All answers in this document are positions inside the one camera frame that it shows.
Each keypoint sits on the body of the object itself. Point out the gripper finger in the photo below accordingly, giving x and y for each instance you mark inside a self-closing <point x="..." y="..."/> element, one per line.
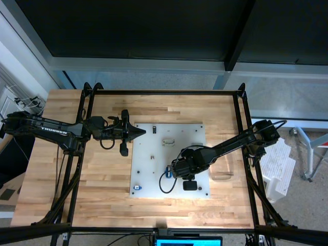
<point x="135" y="129"/>
<point x="135" y="135"/>

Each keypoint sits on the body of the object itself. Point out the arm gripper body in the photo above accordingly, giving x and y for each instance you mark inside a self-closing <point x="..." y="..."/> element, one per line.
<point x="125" y="133"/>
<point x="185" y="166"/>

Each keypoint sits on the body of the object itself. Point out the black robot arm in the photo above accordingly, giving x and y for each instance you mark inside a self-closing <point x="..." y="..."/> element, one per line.
<point x="230" y="144"/>
<point x="51" y="129"/>

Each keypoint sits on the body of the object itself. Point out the silver rod in blue clamp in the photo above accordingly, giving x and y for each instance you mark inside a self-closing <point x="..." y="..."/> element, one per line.
<point x="168" y="173"/>

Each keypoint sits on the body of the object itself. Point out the blue clamp block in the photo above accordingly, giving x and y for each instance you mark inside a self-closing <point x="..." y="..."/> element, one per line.
<point x="165" y="171"/>

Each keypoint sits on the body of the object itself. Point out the beige connector housing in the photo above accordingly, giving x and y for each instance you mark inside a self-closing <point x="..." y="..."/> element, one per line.
<point x="168" y="142"/>

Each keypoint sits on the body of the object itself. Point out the clear plastic tub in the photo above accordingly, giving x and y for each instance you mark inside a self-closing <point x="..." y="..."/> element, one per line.
<point x="223" y="176"/>

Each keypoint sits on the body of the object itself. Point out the white square board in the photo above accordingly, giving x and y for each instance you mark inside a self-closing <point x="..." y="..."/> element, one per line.
<point x="148" y="179"/>

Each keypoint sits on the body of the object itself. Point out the small blue white connector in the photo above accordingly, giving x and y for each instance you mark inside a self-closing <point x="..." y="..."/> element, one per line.
<point x="138" y="187"/>

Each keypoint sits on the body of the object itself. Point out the laptop screen with blue edge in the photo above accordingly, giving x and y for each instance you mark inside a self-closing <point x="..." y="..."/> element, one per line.
<point x="187" y="242"/>

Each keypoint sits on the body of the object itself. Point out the white step stool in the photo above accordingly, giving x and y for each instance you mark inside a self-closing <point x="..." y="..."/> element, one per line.
<point x="278" y="174"/>

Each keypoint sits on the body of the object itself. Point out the brown cardboard box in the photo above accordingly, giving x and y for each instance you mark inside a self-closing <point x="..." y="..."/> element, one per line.
<point x="12" y="191"/>

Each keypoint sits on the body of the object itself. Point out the black metal frame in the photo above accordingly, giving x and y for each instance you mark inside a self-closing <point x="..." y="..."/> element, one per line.
<point x="164" y="92"/>

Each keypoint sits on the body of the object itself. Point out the black low camera mount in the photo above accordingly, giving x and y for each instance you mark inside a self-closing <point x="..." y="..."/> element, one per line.
<point x="163" y="232"/>

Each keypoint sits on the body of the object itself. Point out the white corner bracket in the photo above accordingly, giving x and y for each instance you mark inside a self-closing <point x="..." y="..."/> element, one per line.
<point x="65" y="236"/>
<point x="262" y="238"/>

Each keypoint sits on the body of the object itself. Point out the grey metal chair frame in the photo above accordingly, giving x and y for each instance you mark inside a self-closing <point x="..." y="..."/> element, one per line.
<point x="310" y="159"/>

